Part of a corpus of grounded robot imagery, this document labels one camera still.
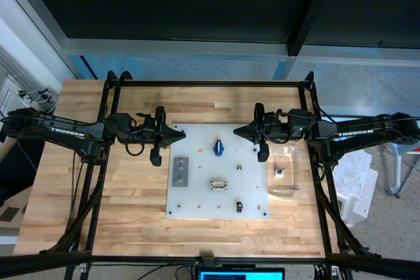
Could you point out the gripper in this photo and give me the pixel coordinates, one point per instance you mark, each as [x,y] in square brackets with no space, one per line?
[279,129]
[147,132]

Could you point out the black USB connector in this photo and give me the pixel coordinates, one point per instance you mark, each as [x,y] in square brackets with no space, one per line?
[279,172]

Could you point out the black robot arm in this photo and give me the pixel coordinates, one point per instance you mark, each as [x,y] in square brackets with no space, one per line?
[354,134]
[65,130]

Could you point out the blue round connector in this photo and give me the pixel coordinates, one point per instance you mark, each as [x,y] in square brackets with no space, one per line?
[218,151]

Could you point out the beige multi-pin connector housing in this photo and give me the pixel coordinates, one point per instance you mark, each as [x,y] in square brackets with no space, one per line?
[219,185]

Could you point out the black USB socket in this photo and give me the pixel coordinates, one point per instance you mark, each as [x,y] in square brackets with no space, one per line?
[239,207]

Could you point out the grey metal plate with pegs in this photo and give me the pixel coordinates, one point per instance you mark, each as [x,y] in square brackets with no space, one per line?
[183,172]

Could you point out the white task board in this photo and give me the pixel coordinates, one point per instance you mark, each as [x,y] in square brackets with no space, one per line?
[198,191]

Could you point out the clear plastic tub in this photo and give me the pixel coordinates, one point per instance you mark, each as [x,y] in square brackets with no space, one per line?
[285,185]

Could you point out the white foam packing piece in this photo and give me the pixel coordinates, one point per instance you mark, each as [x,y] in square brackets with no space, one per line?
[356,181]

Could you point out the laptop screen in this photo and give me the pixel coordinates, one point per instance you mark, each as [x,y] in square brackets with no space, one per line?
[239,275]

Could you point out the cardboard box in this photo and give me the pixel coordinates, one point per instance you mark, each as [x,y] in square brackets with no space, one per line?
[16,201]

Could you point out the black aluminium frame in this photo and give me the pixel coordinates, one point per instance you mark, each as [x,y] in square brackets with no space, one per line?
[210,84]

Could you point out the small black camera mount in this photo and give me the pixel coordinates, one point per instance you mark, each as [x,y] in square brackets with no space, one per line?
[210,260]

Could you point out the grey metal stool frame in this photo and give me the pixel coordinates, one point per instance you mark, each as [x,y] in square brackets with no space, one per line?
[396,162]

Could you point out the small white bracket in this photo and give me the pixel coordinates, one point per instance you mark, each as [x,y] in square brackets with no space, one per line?
[334,271]
[83,267]

